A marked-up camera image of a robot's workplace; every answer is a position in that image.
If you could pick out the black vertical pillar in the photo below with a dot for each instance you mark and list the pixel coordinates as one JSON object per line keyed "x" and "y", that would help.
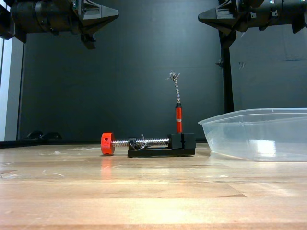
{"x": 227, "y": 83}

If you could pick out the clear plastic tub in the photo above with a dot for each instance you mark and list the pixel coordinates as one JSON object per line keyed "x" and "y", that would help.
{"x": 227, "y": 134}

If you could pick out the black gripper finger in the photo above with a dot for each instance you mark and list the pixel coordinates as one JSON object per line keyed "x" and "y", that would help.
{"x": 96, "y": 27}
{"x": 221, "y": 30}
{"x": 103, "y": 13}
{"x": 221, "y": 15}

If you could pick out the black clamp with red knob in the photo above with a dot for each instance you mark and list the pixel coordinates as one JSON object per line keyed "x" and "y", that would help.
{"x": 156, "y": 153}

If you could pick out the black aluminium table frame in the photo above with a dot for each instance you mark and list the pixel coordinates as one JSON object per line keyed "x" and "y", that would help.
{"x": 48, "y": 143}

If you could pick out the white foam block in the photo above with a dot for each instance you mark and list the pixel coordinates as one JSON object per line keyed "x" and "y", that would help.
{"x": 263, "y": 148}

